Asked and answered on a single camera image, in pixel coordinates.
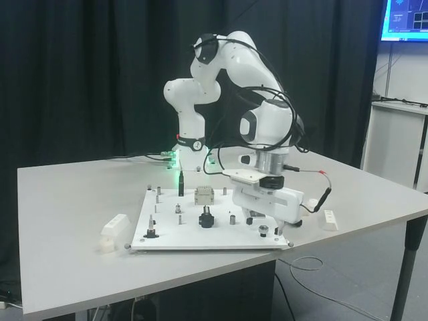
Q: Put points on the small white holder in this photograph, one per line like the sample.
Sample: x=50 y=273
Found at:
x=107 y=245

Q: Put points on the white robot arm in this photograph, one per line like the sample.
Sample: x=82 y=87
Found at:
x=267 y=117

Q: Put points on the white cabinet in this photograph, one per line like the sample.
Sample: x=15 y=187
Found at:
x=394 y=147

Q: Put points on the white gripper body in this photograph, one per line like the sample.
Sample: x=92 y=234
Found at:
x=267 y=202

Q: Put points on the white medium gear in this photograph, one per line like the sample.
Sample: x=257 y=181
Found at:
x=311 y=202

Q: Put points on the black curtain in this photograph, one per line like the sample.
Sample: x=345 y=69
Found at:
x=67 y=67

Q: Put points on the black round-based plug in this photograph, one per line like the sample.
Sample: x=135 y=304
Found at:
x=205 y=219

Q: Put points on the white task board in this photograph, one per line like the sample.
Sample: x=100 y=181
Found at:
x=200 y=237

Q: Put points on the dark table leg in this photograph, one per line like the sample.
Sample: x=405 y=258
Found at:
x=406 y=267

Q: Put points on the tall black plug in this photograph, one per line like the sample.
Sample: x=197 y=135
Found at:
x=181 y=185

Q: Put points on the metal post with black flange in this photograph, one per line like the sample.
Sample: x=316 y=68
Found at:
x=151 y=229

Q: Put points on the metal BNC plug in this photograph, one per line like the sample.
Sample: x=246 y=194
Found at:
x=178 y=209

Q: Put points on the long white holder with holes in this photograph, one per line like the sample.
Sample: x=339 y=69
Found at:
x=115 y=225

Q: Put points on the blue monitor screen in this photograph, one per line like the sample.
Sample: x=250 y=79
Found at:
x=406 y=18

